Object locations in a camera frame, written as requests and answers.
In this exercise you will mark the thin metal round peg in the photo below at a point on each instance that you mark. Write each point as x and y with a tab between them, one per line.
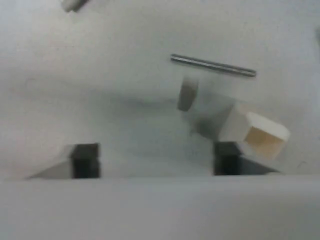
212	65

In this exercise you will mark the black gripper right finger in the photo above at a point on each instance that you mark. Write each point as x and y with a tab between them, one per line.
226	160

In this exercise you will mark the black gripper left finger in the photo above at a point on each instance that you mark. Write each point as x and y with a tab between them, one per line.
85	160

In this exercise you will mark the white peg holder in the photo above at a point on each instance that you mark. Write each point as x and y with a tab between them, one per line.
72	5
260	135

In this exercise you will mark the thick grey metal peg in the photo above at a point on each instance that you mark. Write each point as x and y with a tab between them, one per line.
187	93

